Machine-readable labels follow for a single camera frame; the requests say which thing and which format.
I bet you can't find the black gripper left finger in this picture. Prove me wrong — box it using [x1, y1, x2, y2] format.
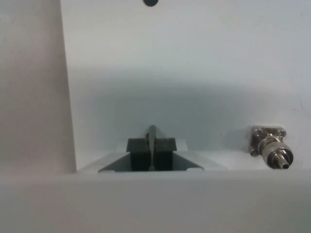
[78, 137, 152, 172]

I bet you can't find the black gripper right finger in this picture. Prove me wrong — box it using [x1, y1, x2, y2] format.
[153, 137, 228, 172]

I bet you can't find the thin metal round peg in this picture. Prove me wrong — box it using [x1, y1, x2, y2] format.
[148, 124, 157, 171]

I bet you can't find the metal BNC plug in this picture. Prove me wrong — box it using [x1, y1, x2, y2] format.
[258, 138, 294, 170]

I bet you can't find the white task board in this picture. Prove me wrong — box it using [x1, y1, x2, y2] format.
[60, 0, 311, 179]

